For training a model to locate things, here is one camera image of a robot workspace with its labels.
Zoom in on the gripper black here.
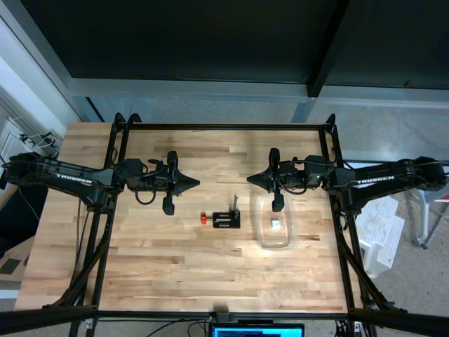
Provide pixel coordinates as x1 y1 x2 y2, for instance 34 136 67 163
246 147 285 213
161 150 201 216

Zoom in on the black vise with red knob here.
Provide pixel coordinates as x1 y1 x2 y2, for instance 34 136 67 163
200 210 242 230

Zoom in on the clear plastic tub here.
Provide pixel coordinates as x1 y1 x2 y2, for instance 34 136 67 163
250 194 300 252

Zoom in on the white plastic step stool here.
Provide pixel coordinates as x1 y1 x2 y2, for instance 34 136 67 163
354 195 407 280

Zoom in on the laptop screen with blue edge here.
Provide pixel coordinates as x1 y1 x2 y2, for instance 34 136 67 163
209 322 305 337

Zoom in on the power strip with plugs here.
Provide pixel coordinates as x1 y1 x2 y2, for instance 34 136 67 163
19 131 60 149

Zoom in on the metal-legged chair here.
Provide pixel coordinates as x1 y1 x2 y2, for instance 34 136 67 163
403 164 449 251

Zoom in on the cardboard box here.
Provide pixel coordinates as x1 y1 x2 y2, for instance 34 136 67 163
0 234 36 282

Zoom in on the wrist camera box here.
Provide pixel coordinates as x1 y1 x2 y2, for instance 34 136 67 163
280 168 306 189
147 174 168 191

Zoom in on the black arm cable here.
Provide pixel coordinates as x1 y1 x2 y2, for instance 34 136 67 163
134 158 166 206
279 158 319 194

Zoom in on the black aluminium table frame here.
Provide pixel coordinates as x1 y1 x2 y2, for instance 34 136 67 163
0 112 449 337

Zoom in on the small black camera box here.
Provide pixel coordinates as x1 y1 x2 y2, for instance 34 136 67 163
213 304 235 322

